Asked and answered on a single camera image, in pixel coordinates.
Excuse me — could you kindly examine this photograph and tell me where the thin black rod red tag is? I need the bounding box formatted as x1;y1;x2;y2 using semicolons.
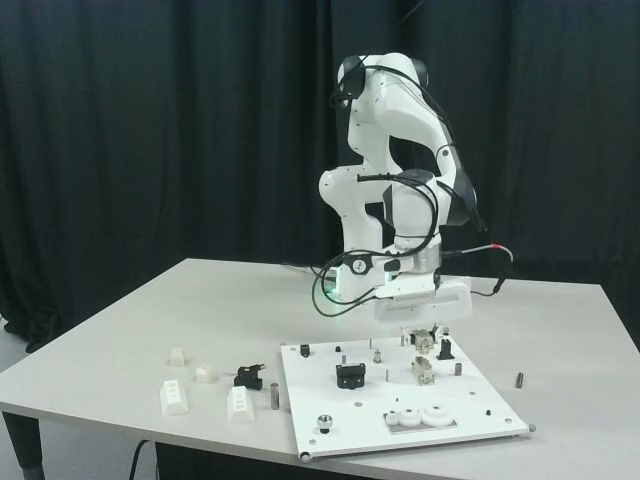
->
491;242;515;295

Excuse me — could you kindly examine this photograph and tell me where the white holder with holes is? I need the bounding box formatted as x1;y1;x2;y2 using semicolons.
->
159;379;191;417
225;387;258;424

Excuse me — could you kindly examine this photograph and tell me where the dark table leg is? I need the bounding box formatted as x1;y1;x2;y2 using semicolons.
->
0;411;40;480

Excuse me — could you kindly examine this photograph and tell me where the white large gear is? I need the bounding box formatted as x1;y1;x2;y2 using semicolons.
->
420;402;454;430

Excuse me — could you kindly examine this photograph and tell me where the black D-SUB plug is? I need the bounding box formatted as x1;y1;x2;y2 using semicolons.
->
233;363;267;393

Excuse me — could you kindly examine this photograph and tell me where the white task board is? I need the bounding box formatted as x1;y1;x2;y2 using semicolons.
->
278;335;539;460

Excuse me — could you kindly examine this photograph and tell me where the black curtain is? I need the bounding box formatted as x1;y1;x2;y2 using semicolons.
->
0;0;640;354

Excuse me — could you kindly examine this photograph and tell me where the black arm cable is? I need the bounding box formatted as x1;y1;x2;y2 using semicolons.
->
329;54;489;232

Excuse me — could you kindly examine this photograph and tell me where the black cable under table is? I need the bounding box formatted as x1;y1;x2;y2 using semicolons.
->
130;438;152;480

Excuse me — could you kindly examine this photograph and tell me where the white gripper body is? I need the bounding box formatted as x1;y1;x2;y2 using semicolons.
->
372;277;474;327

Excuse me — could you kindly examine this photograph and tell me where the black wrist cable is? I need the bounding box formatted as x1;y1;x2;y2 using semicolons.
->
311;172;441;317

